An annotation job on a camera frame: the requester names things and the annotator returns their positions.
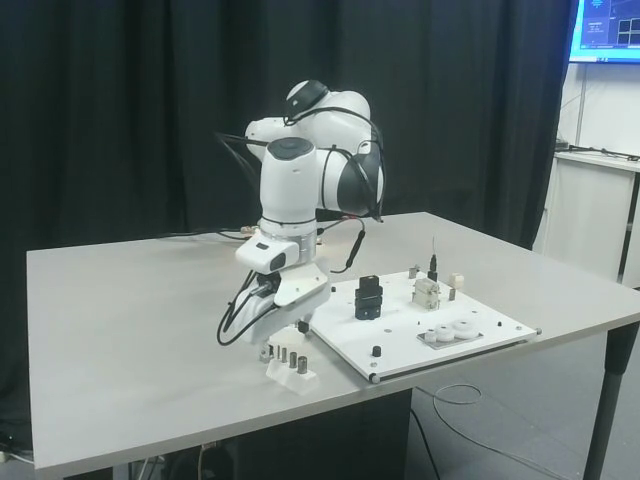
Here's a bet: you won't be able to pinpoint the blue screen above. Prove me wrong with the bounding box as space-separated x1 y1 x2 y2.
568 0 640 66

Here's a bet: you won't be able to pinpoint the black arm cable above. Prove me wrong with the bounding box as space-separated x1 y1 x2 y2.
213 103 387 224

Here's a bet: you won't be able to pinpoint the black table leg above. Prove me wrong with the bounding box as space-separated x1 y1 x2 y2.
593 327 632 480

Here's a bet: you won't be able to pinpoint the white cabinet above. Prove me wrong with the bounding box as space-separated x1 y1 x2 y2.
541 148 640 292

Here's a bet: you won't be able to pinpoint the white Ethernet plug block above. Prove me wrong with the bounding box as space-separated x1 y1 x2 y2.
411 278 442 309

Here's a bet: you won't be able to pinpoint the white task board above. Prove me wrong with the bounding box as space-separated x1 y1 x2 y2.
308 268 544 386

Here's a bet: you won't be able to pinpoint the grey floor cable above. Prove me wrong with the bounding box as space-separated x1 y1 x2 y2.
431 383 640 462

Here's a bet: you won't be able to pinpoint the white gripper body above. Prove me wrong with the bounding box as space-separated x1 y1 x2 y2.
247 286 332 348

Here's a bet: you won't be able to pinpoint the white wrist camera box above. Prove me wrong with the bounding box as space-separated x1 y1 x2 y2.
235 236 298 276

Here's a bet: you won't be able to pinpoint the black D-SUB plug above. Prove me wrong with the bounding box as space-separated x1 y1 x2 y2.
353 274 386 321

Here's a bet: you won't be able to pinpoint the black curtains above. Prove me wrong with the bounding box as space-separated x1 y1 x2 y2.
0 0 581 446

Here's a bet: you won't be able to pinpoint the black cables on table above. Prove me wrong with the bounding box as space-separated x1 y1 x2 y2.
158 223 262 244

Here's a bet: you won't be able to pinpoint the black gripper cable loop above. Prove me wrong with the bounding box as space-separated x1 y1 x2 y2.
215 272 275 347

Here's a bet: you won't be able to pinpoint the white peg holder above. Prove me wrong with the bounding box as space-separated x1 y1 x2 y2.
264 333 320 397

